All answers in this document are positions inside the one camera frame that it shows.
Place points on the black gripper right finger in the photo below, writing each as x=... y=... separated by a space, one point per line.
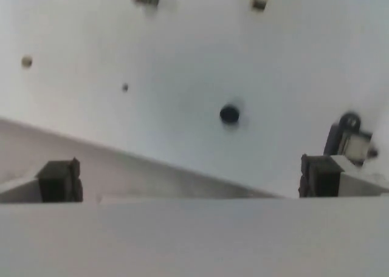
x=322 y=179

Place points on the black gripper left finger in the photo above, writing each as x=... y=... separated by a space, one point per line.
x=59 y=183

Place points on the white task board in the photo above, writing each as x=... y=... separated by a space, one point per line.
x=182 y=61

